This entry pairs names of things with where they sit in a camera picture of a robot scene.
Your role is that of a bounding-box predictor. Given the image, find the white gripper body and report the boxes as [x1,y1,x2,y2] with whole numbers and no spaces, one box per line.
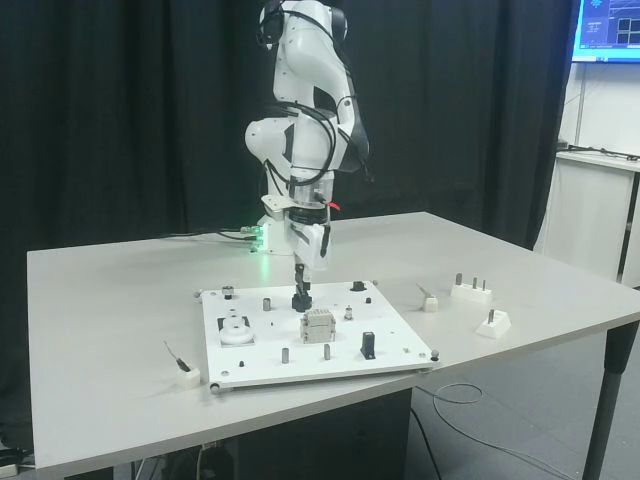
[291,223,332,274]

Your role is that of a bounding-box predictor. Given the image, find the grey metal connector block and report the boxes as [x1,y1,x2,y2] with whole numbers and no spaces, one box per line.
[298,312,335,345]

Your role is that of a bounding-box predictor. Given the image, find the white large gear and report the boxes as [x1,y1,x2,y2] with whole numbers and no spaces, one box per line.
[219,327,254,347]

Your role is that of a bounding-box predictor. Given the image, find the white task board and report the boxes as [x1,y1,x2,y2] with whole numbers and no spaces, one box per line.
[189,279,442,396]

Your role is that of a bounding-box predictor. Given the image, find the white stepped peg holder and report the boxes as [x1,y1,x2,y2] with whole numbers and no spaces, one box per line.
[449,282,494,303]

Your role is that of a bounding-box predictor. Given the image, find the white long peg holder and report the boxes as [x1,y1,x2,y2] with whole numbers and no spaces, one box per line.
[474,313,512,339]

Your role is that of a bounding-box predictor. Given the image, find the black curtain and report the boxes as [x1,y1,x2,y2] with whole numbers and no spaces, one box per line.
[0,0,576,256]

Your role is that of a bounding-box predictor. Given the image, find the white cabinet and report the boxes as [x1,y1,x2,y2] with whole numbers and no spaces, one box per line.
[532,144,640,291]

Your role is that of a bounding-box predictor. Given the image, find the black table leg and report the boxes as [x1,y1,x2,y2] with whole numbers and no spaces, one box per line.
[582,324,639,480]

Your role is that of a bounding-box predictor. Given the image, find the blue screen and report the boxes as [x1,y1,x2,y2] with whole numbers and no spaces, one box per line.
[569,0,640,65]

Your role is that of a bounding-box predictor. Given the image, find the black base cables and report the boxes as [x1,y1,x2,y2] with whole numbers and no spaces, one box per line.
[217,227,266,247]

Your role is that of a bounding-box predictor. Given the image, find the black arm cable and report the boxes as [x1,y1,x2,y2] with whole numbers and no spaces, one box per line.
[257,0,376,201]

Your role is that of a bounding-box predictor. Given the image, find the black plug with thin cable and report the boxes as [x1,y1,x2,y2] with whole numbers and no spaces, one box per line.
[162,339,194,374]

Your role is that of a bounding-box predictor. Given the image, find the grey floor cable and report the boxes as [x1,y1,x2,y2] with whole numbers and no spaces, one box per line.
[412,382,485,480]

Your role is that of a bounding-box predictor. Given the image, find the black floor cable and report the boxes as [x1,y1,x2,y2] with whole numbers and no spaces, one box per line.
[409,407,437,480]

